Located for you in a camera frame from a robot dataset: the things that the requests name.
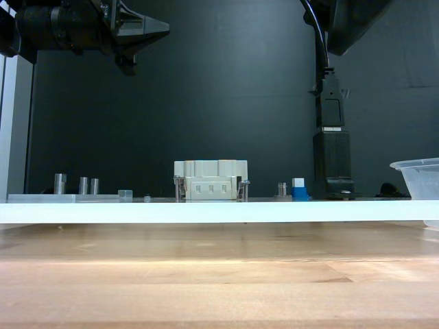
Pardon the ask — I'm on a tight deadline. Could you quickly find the black USB connector with cable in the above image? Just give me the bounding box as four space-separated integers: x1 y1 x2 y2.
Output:
300 0 346 133

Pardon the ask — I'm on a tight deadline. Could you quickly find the black USB hub socket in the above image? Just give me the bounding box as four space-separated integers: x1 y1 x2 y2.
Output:
312 131 361 201

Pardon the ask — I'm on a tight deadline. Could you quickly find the beige connector housing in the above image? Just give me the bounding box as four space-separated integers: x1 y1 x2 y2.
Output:
174 159 248 203

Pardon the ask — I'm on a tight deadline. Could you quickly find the silver housing mounting screw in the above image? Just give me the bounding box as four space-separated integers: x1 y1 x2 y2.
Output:
173 175 186 201
236 180 251 202

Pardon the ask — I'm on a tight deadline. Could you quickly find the clear plastic tub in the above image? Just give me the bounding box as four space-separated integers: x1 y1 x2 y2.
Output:
390 157 439 230

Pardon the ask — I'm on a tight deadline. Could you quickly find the small blue holder white block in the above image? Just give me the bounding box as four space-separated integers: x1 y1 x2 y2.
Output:
290 177 311 200

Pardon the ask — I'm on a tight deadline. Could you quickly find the grey metal plate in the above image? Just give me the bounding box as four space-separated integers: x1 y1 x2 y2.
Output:
7 193 120 204

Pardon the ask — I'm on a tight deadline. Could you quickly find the white board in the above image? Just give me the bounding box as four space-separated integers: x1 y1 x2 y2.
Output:
0 195 439 226

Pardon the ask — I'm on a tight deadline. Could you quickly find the grey aluminium backdrop frame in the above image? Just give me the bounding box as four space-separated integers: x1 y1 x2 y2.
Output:
0 53 34 202

